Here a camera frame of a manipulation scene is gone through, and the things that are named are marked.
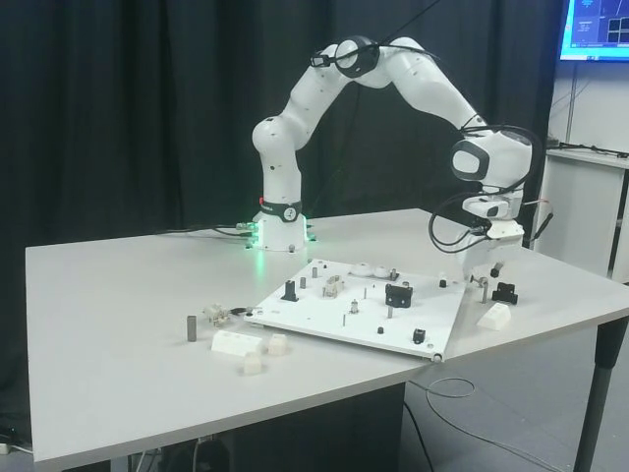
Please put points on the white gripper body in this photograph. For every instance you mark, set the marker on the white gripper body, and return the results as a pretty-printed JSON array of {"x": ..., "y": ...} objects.
[{"x": 479, "y": 255}]

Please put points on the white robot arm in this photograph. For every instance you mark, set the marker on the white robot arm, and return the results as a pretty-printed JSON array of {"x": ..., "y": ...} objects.
[{"x": 314, "y": 105}]

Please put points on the long white peg holder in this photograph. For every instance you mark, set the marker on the long white peg holder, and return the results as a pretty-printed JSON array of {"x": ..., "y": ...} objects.
[{"x": 236, "y": 342}]

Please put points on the large metal round peg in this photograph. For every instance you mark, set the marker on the large metal round peg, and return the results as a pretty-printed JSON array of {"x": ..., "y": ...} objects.
[{"x": 191, "y": 329}]

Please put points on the metal bolt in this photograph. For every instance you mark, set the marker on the metal bolt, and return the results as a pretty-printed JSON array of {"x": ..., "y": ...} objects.
[{"x": 483, "y": 282}]

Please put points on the black D-SUB plug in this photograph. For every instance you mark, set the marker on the black D-SUB plug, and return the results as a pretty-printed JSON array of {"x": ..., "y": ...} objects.
[{"x": 506, "y": 291}]

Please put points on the white wedge holder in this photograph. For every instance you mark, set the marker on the white wedge holder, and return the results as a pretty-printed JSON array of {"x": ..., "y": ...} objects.
[{"x": 494, "y": 315}]

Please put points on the white small gear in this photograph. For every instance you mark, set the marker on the white small gear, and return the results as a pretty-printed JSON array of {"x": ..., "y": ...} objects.
[{"x": 381, "y": 272}]

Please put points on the white cabinet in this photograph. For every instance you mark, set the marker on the white cabinet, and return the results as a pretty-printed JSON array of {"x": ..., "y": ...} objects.
[{"x": 580, "y": 211}]

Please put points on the white large gear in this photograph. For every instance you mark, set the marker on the white large gear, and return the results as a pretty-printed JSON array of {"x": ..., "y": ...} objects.
[{"x": 362, "y": 269}]

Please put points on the metal BNC plug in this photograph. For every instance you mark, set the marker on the metal BNC plug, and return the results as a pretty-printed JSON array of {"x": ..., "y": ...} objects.
[{"x": 353, "y": 308}]

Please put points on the dark grey table leg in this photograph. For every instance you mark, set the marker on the dark grey table leg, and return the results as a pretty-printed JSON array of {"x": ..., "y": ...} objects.
[{"x": 602, "y": 383}]

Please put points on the white task board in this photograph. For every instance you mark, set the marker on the white task board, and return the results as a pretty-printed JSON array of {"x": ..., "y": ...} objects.
[{"x": 314, "y": 314}]

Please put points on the small white holder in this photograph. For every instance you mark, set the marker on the small white holder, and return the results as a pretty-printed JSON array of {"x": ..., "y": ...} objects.
[
  {"x": 276, "y": 344},
  {"x": 251, "y": 364}
]

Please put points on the black USB plug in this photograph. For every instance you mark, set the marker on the black USB plug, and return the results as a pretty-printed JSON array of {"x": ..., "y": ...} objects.
[{"x": 239, "y": 310}]

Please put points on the blue screen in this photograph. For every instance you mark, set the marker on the blue screen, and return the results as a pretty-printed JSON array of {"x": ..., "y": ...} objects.
[{"x": 597, "y": 27}]

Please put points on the white waterproof plug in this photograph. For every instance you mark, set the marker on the white waterproof plug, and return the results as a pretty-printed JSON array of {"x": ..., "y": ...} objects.
[{"x": 216, "y": 314}]

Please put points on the black curtain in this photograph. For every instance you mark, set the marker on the black curtain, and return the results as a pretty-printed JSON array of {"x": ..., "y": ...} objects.
[{"x": 123, "y": 98}]

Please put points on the white power strip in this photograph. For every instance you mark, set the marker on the white power strip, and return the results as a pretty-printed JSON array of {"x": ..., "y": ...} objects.
[{"x": 4, "y": 448}]

